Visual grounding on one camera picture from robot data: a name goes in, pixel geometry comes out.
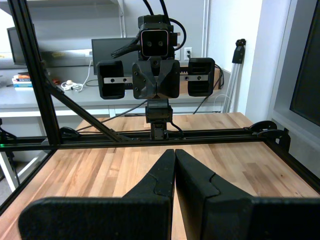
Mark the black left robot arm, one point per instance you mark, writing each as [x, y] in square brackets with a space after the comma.
[158, 112]

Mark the grey desk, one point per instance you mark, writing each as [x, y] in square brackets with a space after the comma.
[30, 100]

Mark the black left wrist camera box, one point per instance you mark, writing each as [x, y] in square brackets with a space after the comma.
[153, 51]

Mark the black aluminium table frame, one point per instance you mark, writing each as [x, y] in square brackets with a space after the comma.
[38, 75]

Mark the silver stand with black head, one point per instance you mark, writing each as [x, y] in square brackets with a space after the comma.
[237, 53]

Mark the dark computer monitor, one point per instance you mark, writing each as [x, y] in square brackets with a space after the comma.
[16, 45]
[105, 50]

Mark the stack of books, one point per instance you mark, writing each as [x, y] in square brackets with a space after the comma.
[22, 81]

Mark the white wall shelf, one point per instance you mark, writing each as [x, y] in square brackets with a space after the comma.
[75, 25]

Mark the small orange object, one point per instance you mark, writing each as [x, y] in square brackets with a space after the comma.
[56, 81]

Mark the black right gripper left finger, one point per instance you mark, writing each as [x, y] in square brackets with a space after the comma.
[100, 220]

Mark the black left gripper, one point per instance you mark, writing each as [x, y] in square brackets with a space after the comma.
[111, 87]

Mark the white wall outlet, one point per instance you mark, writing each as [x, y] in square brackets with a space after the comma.
[188, 53]

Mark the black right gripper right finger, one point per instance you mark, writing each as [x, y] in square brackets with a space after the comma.
[250, 220]

